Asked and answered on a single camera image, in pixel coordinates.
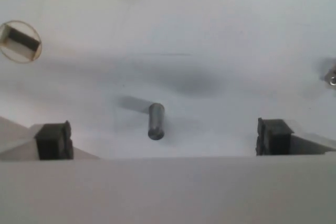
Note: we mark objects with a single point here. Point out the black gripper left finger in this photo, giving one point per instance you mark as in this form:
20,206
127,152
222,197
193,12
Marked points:
53,142

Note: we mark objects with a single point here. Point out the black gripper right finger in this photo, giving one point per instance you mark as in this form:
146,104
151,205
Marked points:
275,140

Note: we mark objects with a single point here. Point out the white task board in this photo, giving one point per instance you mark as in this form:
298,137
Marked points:
168,37

